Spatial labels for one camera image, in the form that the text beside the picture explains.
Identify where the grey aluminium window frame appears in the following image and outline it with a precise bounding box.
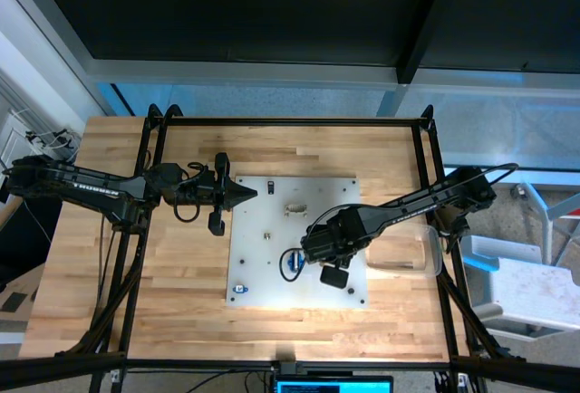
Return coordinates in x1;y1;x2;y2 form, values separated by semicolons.
0;0;580;118

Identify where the clear plastic tub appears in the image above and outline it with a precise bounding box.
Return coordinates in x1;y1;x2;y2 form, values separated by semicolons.
364;224;443;279

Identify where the white taskboard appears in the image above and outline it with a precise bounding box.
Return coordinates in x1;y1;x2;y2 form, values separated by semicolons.
225;175;369;309

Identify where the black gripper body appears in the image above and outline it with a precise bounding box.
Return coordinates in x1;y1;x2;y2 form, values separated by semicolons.
198;151;230;236
319;257;353;291

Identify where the white power strip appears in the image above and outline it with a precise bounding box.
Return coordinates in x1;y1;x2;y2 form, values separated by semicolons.
22;128;81;152

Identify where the brown cardboard piece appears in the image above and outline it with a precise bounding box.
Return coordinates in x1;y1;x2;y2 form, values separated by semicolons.
0;264;46;321

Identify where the screen with blue edge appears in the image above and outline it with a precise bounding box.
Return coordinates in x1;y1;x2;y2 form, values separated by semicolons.
270;374;394;393

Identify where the white cart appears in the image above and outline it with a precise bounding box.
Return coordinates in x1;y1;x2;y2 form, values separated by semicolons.
466;229;580;344

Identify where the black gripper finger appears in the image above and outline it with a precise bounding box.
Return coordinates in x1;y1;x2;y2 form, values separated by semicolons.
226;177;258;195
226;193;258;211

